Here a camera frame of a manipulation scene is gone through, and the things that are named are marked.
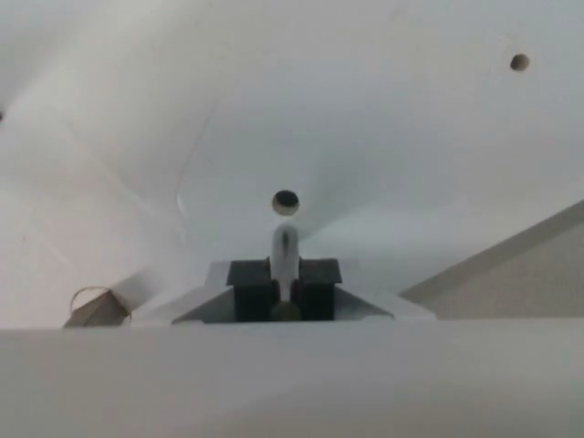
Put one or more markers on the metal round peg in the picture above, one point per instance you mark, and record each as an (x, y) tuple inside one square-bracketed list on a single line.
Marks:
[(284, 260), (98, 310)]

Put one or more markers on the white task board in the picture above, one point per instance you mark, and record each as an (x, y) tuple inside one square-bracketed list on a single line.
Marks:
[(319, 114)]

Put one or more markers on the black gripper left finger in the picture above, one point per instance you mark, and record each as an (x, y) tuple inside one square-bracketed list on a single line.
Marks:
[(248, 292)]

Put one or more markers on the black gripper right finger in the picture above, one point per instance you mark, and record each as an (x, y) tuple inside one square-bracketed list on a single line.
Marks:
[(315, 292)]

